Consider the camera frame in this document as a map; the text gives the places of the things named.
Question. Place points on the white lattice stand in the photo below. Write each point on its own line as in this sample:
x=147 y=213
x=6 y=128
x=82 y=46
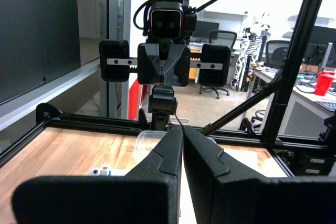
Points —
x=245 y=58

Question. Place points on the clear plastic container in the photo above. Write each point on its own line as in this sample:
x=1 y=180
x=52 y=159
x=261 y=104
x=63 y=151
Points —
x=147 y=142

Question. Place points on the black frame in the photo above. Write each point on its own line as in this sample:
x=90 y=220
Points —
x=302 y=37

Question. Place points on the blue socket block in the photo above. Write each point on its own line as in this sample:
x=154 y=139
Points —
x=109 y=173

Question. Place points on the red cup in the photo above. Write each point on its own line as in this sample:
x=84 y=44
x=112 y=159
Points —
x=324 y=82

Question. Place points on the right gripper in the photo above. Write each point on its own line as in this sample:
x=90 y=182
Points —
x=214 y=64

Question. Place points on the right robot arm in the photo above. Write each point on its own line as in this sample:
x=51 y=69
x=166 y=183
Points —
x=162 y=103

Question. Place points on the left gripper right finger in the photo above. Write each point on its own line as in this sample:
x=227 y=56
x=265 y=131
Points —
x=249 y=203

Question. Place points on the white office desk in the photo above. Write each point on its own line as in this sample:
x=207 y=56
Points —
x=302 y=103

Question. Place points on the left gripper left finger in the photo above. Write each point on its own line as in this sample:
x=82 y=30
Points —
x=105 y=200

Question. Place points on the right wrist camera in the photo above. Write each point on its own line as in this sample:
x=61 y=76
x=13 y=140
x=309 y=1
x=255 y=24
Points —
x=166 y=20

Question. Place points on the black computer monitor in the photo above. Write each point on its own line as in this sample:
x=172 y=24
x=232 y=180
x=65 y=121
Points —
x=206 y=28
x=324 y=37

